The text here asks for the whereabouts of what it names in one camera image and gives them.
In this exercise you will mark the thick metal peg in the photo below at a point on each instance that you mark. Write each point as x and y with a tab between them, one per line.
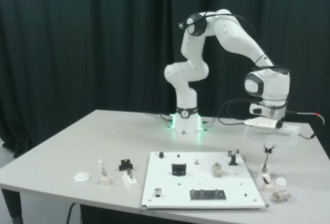
264	169

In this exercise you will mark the black table leg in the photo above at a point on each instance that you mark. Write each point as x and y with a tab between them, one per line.
11	206

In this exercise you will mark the metal round peg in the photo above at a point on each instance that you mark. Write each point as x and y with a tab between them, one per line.
267	159

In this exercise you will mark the white small gear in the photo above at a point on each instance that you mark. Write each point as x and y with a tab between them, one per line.
99	161

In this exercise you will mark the white medium gear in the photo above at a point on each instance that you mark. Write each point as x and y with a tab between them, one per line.
280	182

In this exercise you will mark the white task board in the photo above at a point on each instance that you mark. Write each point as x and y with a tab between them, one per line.
206	182

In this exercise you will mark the white plug holder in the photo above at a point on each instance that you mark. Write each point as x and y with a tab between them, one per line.
266	186

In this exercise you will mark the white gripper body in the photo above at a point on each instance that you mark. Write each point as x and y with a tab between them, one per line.
281	134

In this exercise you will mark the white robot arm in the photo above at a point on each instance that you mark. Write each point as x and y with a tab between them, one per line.
188	54

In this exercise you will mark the black D-SUB plug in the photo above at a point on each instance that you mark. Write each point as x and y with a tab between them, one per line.
127	165

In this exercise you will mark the small white peg holder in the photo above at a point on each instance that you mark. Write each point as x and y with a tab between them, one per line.
105	181

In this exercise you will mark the white large gear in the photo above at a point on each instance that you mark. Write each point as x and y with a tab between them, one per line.
81	177

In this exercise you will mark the metal BNC plug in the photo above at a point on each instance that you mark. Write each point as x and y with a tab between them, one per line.
157	191

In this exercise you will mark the black curtain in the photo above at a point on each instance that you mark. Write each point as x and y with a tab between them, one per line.
77	41

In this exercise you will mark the metal square peg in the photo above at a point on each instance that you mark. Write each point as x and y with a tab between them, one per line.
104	171

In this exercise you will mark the long white peg holder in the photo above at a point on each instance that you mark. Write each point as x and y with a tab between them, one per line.
130	182

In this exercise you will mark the beige metal plug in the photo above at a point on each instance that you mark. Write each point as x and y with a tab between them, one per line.
281	197

